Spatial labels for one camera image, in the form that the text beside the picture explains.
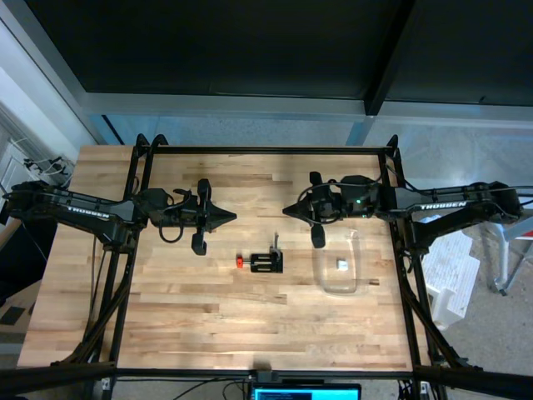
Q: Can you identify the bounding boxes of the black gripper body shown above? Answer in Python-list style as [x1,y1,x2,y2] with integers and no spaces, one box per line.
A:
[160,177,217,256]
[305,170,347,250]

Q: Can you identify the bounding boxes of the black clamp with red knob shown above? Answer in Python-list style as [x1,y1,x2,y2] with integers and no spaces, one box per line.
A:
[236,249,285,275]

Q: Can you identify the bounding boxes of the clear plastic tub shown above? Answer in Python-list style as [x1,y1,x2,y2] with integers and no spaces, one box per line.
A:
[312,231,370,298]

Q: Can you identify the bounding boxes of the laptop screen with blue edge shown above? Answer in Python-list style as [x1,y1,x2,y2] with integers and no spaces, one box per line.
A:
[248,382,362,400]

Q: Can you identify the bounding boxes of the silver metal stand legs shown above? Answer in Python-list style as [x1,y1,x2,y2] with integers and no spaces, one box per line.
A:
[478,220,533,298]

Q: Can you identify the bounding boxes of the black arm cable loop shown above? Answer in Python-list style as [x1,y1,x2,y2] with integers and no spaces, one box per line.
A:
[157,222,187,245]
[299,178,339,227]

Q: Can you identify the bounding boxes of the white cable bundle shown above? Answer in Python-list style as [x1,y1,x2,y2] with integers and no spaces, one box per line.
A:
[20,154,72,177]

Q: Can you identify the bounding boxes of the black vertical room post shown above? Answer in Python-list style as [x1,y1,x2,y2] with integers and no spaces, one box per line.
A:
[364,0,417,117]

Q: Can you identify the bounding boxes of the black table-level camera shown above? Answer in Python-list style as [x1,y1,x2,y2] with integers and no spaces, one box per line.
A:
[248,362,279,383]

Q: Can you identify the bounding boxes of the black table frame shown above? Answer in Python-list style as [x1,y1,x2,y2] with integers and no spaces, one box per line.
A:
[0,132,533,400]

